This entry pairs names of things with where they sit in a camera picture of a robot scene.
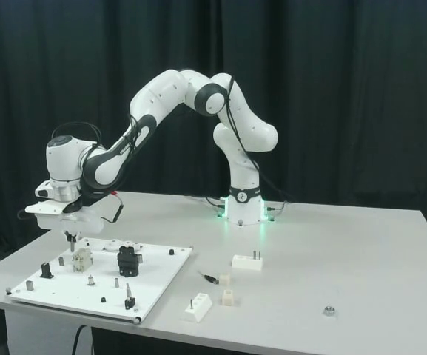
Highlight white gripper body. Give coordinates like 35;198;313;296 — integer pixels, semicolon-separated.
34;209;102;238

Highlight white square peg holder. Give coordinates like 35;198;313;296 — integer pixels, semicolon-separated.
184;292;214;324

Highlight white round peg holder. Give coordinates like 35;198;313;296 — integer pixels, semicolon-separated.
231;254;265;271

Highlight beige connector block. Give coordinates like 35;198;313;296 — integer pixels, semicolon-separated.
71;248;94;273

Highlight black D-SUB plug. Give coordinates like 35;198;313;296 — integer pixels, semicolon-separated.
116;244;141;279

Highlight white task board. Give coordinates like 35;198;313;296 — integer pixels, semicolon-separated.
4;236;195;327

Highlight black USB plug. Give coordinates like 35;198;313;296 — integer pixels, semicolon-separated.
197;271;220;285

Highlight black curtain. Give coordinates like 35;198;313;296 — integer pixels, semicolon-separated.
0;0;427;260

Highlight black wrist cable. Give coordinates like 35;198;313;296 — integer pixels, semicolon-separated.
51;121;104;149

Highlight black floor cable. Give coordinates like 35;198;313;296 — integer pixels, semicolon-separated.
73;324;93;355

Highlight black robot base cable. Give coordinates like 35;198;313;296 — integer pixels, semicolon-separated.
182;194;229;209
266;200;290;214

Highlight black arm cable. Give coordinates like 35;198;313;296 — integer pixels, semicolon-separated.
224;72;292;209

